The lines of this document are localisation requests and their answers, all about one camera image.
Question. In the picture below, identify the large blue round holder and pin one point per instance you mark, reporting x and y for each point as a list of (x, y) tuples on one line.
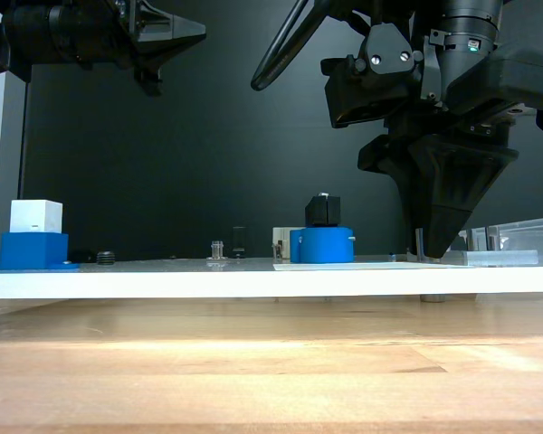
[(326, 246)]

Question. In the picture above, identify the small blue square holder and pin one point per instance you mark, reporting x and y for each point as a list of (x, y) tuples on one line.
[(31, 251)]

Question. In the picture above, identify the small translucent connector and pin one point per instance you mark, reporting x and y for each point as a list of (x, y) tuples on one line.
[(216, 251)]

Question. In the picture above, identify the grey metal bar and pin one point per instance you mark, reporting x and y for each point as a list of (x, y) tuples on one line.
[(502, 258)]

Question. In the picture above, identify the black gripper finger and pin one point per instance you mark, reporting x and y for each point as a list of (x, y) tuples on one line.
[(163, 25), (389, 156), (172, 49), (457, 181)]

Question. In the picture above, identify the beige connector housing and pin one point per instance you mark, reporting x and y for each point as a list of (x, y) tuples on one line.
[(281, 239)]

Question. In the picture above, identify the small black round plug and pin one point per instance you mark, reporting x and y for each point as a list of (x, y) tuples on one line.
[(106, 258)]

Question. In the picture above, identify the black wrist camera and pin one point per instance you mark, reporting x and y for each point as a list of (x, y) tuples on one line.
[(366, 95)]

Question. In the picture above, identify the metal 16mm cylinder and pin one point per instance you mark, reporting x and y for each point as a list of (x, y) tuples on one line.
[(419, 244)]

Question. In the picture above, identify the black plug in blue holder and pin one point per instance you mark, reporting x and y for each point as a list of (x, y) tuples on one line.
[(323, 210)]

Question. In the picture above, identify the white cube block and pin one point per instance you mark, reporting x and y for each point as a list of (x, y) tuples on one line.
[(36, 217)]

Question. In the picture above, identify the small black connector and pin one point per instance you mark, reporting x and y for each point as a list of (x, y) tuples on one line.
[(239, 239)]

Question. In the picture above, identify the white plastic board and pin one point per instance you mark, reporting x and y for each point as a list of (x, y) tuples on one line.
[(208, 282)]

